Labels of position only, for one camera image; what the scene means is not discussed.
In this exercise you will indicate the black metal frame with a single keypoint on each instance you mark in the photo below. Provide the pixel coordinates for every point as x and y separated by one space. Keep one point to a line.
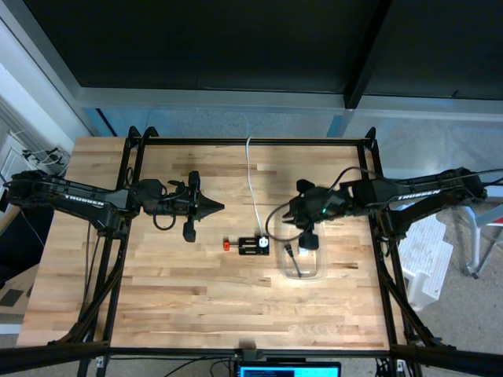
196 141

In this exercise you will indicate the white foam block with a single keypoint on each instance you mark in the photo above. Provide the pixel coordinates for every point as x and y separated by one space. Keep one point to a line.
426 267

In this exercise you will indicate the laptop screen with blue edge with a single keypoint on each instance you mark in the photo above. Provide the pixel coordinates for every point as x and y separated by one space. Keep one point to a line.
287 371

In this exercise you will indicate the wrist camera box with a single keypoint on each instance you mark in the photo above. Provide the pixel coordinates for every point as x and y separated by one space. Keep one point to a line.
317 204
182 205

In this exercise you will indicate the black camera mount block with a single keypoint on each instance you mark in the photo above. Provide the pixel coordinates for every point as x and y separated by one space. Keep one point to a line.
251 353

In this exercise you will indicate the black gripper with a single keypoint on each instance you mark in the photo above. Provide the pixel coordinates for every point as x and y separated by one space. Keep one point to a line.
308 240
191 231

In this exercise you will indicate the clear plastic tub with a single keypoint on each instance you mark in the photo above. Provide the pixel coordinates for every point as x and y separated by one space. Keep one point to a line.
314 271

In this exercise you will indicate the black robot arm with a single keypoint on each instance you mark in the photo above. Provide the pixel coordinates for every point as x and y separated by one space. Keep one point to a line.
416 194
84 200

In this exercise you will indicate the small white cube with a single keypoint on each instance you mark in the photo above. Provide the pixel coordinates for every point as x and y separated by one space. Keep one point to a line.
304 253

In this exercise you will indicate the brown cardboard box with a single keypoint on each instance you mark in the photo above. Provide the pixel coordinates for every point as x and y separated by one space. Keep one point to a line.
23 280

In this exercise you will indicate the grey metal chair frame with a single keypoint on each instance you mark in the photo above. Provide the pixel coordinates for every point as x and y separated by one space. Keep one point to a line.
475 235

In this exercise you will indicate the black clamp with red knob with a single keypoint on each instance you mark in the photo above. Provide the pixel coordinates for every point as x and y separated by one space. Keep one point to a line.
247 245

